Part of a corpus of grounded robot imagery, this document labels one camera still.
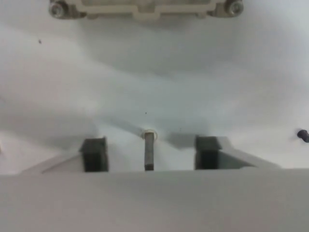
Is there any thin metal square peg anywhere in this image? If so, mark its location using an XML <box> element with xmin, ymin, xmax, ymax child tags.
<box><xmin>143</xmin><ymin>129</ymin><xmax>155</xmax><ymax>172</ymax></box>

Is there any gripper right finger with black tip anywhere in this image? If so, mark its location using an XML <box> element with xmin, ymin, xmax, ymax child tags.
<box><xmin>194</xmin><ymin>134</ymin><xmax>282</xmax><ymax>171</ymax></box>

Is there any gripper left finger with black tip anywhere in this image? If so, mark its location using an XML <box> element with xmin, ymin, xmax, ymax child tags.
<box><xmin>41</xmin><ymin>136</ymin><xmax>111</xmax><ymax>174</ymax></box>

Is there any white task board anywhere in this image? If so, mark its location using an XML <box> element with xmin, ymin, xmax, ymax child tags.
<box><xmin>0</xmin><ymin>0</ymin><xmax>309</xmax><ymax>175</ymax></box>

